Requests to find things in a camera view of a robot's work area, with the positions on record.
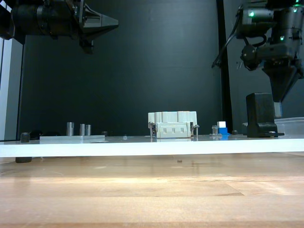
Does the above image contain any black bar holder block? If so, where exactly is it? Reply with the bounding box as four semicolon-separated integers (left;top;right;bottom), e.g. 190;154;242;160
246;93;285;139

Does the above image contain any white taskboard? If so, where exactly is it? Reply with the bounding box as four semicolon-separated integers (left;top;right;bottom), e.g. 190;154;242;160
0;134;304;158

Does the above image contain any small blue holder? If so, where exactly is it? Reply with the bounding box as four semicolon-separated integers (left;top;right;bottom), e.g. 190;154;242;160
218;127;230;141

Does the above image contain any clear plastic container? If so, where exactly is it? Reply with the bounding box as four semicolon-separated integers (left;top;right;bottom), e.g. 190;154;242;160
242;116;304;139

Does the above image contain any beige multi-pin connector housing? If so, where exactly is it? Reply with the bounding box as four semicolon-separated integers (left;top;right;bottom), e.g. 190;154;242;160
147;111;198;139

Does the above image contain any grey metal plate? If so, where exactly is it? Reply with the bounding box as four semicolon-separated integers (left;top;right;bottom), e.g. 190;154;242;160
39;134;106;144

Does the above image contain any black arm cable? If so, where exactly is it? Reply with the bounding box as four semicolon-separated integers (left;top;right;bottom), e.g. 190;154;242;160
212;9;239;69

